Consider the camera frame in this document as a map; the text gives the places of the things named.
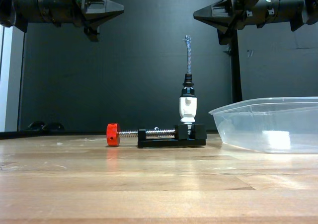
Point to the black bench clamp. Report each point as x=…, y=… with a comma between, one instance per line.
x=171, y=143

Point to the silver threaded clamp screw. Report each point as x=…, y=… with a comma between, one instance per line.
x=159, y=132

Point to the black rounded knob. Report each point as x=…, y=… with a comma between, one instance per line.
x=36, y=126
x=53, y=126

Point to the orange round clamp knob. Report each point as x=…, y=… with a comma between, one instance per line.
x=113, y=134

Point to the clear plastic tub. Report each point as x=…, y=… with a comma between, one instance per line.
x=236, y=134

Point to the black horizontal frame rail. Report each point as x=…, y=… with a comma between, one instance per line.
x=74, y=133

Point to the black vertical frame post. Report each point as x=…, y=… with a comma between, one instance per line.
x=236, y=72
x=21, y=85

